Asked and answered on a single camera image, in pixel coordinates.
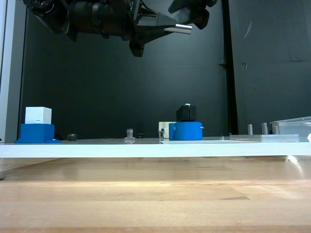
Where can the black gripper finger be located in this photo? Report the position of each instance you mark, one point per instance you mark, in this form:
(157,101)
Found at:
(165,21)
(201,18)
(176,6)
(148,35)

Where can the silver metal cylinder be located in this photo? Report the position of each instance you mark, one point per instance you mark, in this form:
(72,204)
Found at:
(183,28)

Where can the black plug with silver top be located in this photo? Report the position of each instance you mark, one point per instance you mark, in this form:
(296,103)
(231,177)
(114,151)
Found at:
(185,112)

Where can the beige multi-pin connector housing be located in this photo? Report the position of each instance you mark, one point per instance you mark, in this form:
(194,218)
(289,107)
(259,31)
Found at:
(164,129)

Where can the small clear plastic spool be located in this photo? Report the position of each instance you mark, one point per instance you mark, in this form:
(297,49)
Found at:
(129,136)

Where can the small metal clamp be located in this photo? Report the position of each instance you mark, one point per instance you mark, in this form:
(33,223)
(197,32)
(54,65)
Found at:
(160,134)

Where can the white task board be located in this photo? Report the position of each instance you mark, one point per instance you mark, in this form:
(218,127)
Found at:
(145,150)

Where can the black set screw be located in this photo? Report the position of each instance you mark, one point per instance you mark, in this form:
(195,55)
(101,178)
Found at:
(72,137)

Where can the white cube plug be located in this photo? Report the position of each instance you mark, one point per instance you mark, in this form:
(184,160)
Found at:
(37,115)

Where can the short metal peg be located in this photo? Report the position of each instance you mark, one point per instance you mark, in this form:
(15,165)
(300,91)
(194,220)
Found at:
(264,128)
(250,129)

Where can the clear plastic tub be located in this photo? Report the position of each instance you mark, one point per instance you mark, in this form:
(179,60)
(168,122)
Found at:
(291,126)

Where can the grey metal peg plate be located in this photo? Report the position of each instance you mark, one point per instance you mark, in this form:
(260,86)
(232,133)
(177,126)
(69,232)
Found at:
(279,138)

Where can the black metal frame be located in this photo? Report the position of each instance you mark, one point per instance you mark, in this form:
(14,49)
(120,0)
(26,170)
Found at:
(229,72)

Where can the blue round mount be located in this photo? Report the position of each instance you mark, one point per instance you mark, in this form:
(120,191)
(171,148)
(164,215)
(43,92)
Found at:
(188,131)

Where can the blue square mount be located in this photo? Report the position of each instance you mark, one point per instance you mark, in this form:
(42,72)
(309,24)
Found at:
(36,133)

